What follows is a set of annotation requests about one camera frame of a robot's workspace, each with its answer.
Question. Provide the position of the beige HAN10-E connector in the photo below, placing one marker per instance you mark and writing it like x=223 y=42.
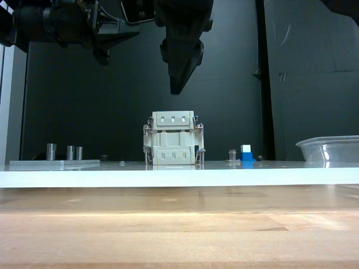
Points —
x=172 y=120

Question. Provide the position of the beige connector base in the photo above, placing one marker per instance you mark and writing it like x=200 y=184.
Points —
x=174 y=155

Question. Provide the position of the black screw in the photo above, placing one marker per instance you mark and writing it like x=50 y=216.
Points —
x=259 y=158
x=104 y=157

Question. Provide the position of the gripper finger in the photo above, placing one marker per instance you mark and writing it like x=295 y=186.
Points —
x=120 y=29
x=182 y=61

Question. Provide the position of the white board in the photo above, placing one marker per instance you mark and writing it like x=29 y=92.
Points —
x=179 y=176

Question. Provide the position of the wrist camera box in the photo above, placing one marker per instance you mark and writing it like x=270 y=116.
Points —
x=137 y=11

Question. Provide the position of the small silver metal standoff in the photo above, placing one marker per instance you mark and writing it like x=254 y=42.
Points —
x=232 y=155

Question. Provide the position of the small grey metal post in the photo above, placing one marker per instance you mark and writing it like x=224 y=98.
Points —
x=51 y=151
x=80 y=153
x=70 y=152

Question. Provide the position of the clear plastic tub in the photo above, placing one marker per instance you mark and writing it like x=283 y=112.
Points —
x=331 y=151

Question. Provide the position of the small blue white connector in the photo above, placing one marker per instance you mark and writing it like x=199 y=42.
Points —
x=246 y=154

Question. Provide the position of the black vertical pillar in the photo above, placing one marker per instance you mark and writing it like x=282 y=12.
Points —
x=265 y=70

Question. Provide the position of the grey metal plate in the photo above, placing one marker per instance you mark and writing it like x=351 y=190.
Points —
x=53 y=164

